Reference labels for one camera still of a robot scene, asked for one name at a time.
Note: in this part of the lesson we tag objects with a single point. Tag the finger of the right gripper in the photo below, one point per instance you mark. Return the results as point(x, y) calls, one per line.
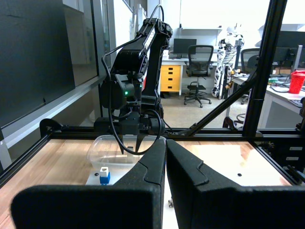
point(122, 143)
point(139, 142)

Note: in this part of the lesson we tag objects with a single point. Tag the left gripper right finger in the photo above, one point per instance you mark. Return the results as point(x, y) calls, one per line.
point(238, 207)

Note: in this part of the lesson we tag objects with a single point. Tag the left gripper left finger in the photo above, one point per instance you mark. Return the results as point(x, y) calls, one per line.
point(83, 207)

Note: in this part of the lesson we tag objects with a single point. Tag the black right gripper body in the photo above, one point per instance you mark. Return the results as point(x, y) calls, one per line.
point(129, 124)

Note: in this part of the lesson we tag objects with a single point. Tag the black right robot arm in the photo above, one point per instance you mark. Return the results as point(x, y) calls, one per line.
point(155, 59)

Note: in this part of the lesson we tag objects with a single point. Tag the clear plastic tub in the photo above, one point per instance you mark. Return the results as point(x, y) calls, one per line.
point(100, 157)

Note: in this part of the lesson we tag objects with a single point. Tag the blue white small connector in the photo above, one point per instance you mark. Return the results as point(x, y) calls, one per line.
point(104, 179)

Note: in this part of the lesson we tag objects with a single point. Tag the yellow drawer cabinet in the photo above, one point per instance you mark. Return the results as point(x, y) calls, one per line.
point(170, 78)

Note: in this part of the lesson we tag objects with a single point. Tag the small metal clamp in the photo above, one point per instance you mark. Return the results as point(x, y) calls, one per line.
point(170, 203)

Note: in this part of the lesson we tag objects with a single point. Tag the white task board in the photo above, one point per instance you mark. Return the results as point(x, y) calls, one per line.
point(168, 219)

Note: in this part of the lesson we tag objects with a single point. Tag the black mesh office chair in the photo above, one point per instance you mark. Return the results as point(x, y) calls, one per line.
point(249, 60)
point(199, 71)

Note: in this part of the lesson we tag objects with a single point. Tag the small black computer monitor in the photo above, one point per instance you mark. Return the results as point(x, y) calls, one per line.
point(184, 46)

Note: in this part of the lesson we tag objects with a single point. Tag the white humanoid robot figure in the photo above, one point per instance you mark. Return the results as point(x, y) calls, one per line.
point(225, 57)

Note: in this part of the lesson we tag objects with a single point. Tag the white work desk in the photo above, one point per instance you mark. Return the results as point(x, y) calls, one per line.
point(278, 97)

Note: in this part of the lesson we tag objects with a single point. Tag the red waste bin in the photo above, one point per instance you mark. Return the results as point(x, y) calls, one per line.
point(296, 82)

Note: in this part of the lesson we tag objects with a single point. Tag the large black computer monitor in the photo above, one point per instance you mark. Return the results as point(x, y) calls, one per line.
point(291, 40)

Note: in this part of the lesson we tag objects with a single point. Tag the white wall shelf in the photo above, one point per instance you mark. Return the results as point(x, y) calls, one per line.
point(202, 28)

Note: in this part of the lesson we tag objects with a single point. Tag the black aluminium frame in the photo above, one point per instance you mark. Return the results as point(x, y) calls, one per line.
point(264, 71)

